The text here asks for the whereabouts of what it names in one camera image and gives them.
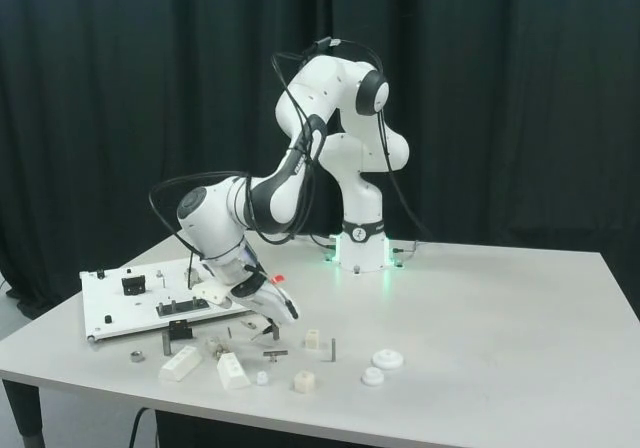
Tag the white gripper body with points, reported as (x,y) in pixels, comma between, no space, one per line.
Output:
(265,302)

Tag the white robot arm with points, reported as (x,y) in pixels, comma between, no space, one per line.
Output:
(360,178)

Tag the metal square peg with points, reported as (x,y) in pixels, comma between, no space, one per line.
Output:
(275,354)

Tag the thin standing metal peg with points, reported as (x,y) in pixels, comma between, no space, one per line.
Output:
(332,350)

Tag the dark metal round peg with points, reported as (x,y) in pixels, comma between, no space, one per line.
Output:
(166,344)

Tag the thin black rod red tag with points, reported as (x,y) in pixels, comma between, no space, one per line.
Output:
(278,279)

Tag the flat grey metal piece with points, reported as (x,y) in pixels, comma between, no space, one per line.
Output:
(247,324)

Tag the white cube holder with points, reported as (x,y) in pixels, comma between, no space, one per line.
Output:
(312,339)
(304,383)

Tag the white small gear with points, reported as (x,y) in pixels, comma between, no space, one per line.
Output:
(260,378)

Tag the white holder with holes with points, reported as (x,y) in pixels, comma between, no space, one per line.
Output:
(180,364)
(232,370)

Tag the beige connector plug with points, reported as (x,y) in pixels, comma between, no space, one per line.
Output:
(214,345)

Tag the black D-SUB plug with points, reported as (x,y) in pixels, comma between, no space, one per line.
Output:
(180,329)

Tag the white medium gear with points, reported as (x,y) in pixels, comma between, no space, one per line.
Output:
(372,377)

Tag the white large gear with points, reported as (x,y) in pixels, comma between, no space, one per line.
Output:
(387,358)

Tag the white task board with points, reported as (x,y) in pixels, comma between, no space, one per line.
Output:
(135,308)

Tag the metal bolt nut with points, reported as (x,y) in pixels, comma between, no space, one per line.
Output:
(136,356)

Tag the black curtain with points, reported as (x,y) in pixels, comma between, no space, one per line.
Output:
(150,93)

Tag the black table leg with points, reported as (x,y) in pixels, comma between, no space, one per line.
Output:
(22,413)

